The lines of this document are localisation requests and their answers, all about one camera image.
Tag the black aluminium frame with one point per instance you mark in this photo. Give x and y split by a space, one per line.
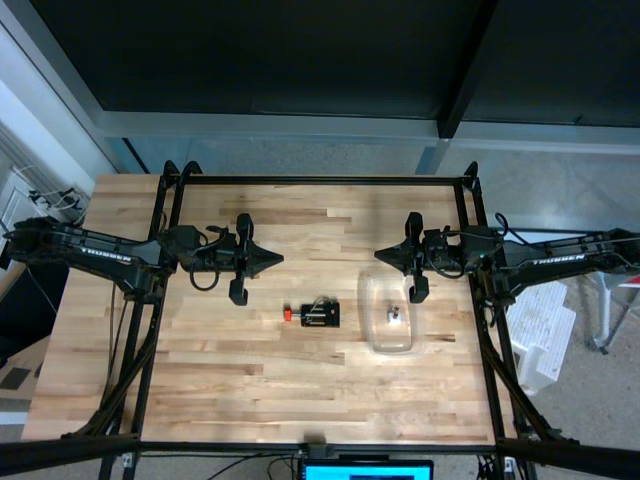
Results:
325 180

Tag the clear plastic tub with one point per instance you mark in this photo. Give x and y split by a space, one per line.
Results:
395 342

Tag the small white block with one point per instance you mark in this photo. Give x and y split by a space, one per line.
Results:
395 321

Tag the red white panel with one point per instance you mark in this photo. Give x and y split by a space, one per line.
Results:
631 285

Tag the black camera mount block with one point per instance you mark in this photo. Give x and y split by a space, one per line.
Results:
316 447

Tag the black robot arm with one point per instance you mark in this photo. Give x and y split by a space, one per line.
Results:
145 255
525 257

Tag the grey metal stand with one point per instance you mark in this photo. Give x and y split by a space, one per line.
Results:
603 310

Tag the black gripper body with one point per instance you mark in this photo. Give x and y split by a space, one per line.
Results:
243 225
414 222

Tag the blue laptop screen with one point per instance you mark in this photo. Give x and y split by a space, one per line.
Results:
365 472

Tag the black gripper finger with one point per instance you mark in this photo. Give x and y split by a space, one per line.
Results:
398 264
398 250
260 254
260 266

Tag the black clamp with red knob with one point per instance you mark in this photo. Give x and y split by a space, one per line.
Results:
325 320

